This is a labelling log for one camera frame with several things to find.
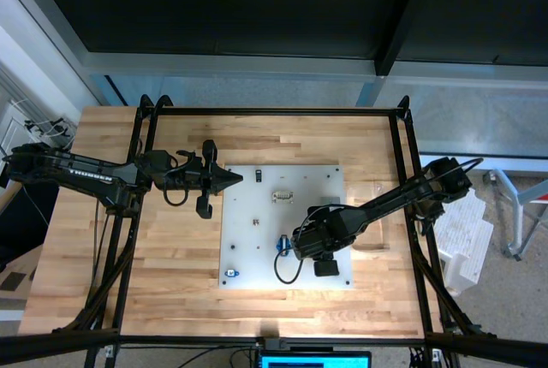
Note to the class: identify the black metal frame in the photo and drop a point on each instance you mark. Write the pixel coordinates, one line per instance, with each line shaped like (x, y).
(192, 338)

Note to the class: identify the beige connector housing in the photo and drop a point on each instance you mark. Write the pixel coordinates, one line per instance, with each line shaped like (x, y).
(282, 197)

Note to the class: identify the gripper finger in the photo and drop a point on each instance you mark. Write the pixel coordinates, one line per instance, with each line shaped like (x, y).
(224, 184)
(224, 174)

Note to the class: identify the white task board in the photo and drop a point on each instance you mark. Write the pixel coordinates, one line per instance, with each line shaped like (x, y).
(257, 257)

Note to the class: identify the grey metal stand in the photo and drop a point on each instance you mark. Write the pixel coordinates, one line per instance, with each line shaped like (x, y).
(540, 197)

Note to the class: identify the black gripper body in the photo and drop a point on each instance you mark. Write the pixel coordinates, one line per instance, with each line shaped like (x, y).
(192, 175)
(321, 235)

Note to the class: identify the white cabinet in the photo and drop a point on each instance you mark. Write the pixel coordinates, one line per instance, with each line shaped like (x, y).
(17, 128)

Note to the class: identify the blue lit screen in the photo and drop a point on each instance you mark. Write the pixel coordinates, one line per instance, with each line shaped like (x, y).
(312, 361)

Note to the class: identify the blue square holder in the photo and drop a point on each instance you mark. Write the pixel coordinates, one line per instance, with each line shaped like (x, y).
(226, 274)

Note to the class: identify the cardboard box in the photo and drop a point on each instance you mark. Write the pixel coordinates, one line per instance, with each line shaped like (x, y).
(30, 265)

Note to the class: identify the blue round holder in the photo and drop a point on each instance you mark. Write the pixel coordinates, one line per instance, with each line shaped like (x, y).
(280, 243)

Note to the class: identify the black clip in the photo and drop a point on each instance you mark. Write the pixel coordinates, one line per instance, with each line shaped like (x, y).
(258, 175)

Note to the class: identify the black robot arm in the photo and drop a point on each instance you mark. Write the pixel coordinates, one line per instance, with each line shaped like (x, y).
(85, 175)
(398, 194)

